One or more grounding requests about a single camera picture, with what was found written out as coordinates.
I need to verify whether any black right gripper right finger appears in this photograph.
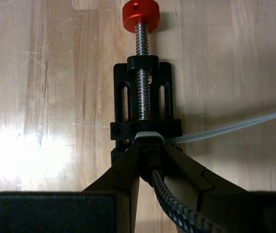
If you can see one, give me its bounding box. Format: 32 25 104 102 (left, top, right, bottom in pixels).
163 145 276 233

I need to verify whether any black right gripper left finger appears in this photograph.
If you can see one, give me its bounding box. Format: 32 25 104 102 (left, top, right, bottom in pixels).
0 144 141 233

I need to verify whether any black plug with braided cable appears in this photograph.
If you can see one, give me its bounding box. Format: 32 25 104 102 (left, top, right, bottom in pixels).
137 139 223 233

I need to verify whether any black bench clamp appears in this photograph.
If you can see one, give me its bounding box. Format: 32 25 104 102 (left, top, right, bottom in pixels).
110 55 184 168

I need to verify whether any red-knobbed steel screw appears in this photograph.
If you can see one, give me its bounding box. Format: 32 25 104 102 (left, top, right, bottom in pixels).
122 0 162 121

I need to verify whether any white flat cord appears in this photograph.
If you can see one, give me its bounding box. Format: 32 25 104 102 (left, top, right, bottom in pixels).
174 109 276 146

